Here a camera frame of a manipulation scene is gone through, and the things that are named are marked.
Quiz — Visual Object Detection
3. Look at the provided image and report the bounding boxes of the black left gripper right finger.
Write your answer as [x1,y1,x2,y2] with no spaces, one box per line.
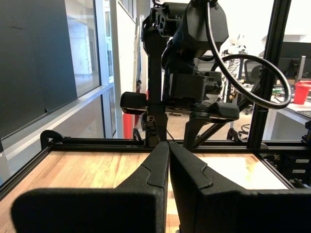
[169,141,311,233]

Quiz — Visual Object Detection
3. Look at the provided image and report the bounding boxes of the red bucket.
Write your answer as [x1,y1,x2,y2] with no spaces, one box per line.
[293,81,311,105]

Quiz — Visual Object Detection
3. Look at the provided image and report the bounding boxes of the black keyboard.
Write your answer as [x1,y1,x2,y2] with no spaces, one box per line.
[294,110,311,120]

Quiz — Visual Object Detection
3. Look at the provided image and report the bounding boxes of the black monitor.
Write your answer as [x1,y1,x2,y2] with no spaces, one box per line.
[281,41,311,81]

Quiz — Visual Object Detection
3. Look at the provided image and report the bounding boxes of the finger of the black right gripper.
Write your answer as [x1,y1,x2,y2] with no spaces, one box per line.
[155,113,168,148]
[183,116,214,149]

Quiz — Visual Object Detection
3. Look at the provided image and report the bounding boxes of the black aluminium frame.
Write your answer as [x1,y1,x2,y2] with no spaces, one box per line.
[0,0,311,201]

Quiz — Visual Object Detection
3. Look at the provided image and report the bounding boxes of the white and red partition panel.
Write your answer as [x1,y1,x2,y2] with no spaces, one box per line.
[110,0,146,140]

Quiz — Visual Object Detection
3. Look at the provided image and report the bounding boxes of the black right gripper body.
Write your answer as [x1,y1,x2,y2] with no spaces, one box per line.
[121,41,240,121]

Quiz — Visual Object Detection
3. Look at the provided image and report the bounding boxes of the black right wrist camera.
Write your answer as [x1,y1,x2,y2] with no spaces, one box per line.
[167,72,223,98]

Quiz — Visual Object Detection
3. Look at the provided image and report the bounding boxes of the black control box white labels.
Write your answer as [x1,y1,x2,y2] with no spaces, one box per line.
[261,151,311,189]

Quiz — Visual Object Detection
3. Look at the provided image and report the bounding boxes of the white desk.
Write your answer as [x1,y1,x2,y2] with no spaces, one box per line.
[262,97,311,141]

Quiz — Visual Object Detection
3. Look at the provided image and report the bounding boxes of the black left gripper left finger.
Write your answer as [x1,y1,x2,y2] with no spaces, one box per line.
[11,141,170,233]

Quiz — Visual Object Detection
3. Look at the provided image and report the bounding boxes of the black office chair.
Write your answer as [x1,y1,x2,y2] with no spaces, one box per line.
[243,59,267,85]

